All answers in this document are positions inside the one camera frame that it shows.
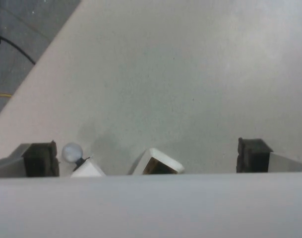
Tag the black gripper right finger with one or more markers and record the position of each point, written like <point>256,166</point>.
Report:
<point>252,156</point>

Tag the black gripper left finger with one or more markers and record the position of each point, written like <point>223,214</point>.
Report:
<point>40,161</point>

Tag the white USB plug holder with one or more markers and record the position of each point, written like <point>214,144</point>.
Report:
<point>165,158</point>

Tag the grey ball marker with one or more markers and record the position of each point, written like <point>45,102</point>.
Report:
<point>72,152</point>

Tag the white task board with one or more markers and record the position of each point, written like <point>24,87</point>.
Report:
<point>89,169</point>

